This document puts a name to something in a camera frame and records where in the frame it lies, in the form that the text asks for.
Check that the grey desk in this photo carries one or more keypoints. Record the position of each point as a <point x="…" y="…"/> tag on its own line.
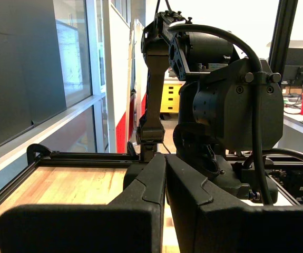
<point x="296" y="131"/>

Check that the yellow drawer cabinet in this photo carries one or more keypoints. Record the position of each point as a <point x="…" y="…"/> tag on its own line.
<point x="170" y="98"/>

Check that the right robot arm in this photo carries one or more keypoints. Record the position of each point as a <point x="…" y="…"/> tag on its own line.
<point x="219" y="110"/>

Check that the window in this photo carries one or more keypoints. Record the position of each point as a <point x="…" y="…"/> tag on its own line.
<point x="73" y="52"/>

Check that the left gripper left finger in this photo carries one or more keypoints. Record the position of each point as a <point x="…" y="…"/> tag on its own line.
<point x="88" y="229"/>

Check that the black computer monitor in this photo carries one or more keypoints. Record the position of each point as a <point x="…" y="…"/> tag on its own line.
<point x="301" y="59"/>

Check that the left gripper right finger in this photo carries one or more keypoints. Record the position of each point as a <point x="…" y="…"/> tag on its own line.
<point x="233" y="229"/>

